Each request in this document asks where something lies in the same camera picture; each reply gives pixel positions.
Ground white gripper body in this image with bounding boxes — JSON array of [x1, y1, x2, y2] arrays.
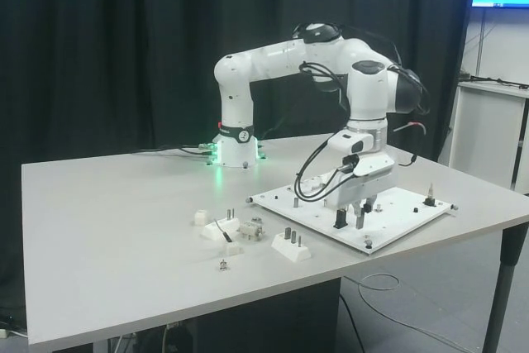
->
[[329, 165, 400, 209]]

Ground white square peg holder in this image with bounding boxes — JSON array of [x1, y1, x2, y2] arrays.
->
[[270, 233, 311, 264]]

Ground white round peg holder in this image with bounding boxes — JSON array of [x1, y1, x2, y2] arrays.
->
[[200, 216, 242, 243]]

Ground flat white mounting plate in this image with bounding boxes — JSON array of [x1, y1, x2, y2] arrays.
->
[[350, 152, 397, 177]]

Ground white task board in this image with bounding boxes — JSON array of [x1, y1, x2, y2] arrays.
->
[[246, 177, 452, 255]]

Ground white cabinet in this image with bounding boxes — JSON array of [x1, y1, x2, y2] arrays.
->
[[448, 79, 529, 196]]

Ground dark table leg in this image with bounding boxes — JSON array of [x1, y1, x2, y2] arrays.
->
[[482, 227, 524, 353]]

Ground black curtain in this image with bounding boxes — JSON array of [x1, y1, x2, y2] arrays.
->
[[0, 0, 476, 325]]

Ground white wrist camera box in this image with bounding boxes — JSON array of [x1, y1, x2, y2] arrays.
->
[[328, 130, 375, 155]]

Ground silver flange ring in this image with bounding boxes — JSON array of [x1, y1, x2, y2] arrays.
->
[[369, 127, 389, 155]]

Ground black camera cable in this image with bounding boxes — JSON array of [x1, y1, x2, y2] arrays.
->
[[292, 133, 356, 202]]

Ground thin floor cable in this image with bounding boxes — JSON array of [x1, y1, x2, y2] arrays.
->
[[357, 273, 488, 353]]

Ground thin black rod on wire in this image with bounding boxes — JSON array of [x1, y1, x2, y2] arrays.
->
[[393, 121, 429, 168]]

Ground black floor cable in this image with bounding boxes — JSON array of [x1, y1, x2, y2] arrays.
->
[[339, 293, 361, 353]]

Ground black plug with thin wire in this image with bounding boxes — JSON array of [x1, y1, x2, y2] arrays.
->
[[213, 218, 233, 245]]

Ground black base cable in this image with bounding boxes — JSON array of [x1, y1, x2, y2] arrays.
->
[[136, 144, 218, 160]]

